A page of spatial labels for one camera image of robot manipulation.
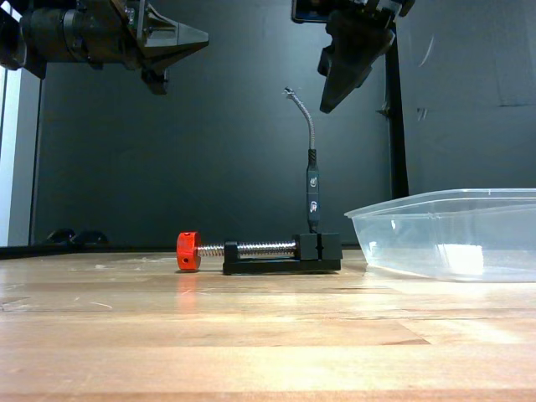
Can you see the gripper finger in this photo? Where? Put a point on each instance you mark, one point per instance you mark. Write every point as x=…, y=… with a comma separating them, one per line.
x=167, y=33
x=352, y=54
x=171, y=56

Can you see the black USB-C socket adapter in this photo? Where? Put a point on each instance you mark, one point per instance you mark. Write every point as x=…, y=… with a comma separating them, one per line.
x=313, y=207

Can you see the clear plastic tub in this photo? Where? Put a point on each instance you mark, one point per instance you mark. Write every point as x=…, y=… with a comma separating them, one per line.
x=410, y=251

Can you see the black clamp with red knob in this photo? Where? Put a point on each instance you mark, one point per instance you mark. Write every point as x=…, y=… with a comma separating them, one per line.
x=272, y=266

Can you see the small white paper label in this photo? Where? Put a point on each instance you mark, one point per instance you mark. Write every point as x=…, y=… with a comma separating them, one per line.
x=465, y=259

